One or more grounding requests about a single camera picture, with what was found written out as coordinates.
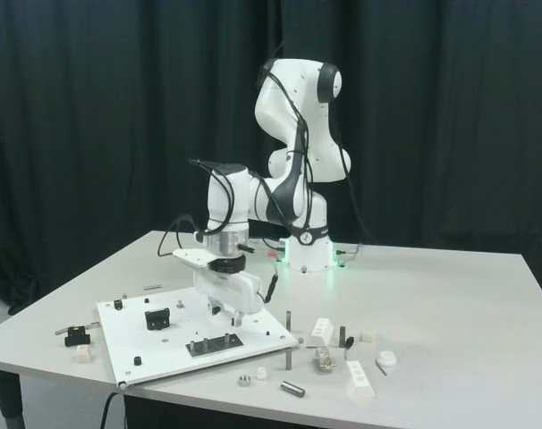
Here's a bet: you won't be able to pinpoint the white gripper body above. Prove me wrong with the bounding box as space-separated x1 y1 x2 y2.
192 267 265 315

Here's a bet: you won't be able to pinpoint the white large gear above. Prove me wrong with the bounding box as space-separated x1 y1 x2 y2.
375 349 398 372

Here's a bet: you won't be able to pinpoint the thin black rod red tag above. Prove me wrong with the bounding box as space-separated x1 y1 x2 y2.
262 251 282 303

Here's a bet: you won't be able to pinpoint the white task board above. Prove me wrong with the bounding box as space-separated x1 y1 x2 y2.
95 285 298 390

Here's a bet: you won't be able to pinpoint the white holder with holes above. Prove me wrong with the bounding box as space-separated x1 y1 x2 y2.
345 360 376 397
309 317 335 347

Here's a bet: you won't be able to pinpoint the metal waterproof plug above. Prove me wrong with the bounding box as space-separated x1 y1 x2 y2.
312 348 340 370

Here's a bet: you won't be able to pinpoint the black D-SUB plug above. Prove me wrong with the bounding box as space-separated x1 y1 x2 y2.
55 322 100 348

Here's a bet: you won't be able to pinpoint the black curtains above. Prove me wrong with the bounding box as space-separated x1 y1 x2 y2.
0 0 542 316

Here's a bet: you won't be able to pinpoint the dark table leg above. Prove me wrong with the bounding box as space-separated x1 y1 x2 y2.
0 366 22 429

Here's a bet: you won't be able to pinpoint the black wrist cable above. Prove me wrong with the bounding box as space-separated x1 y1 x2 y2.
157 214 209 258

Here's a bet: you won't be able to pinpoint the black base cable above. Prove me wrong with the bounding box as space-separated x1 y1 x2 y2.
334 242 367 260

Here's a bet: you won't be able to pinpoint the black board cable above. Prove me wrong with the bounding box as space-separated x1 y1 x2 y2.
101 387 125 429

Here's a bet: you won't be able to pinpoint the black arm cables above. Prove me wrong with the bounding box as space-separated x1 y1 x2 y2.
188 42 370 246

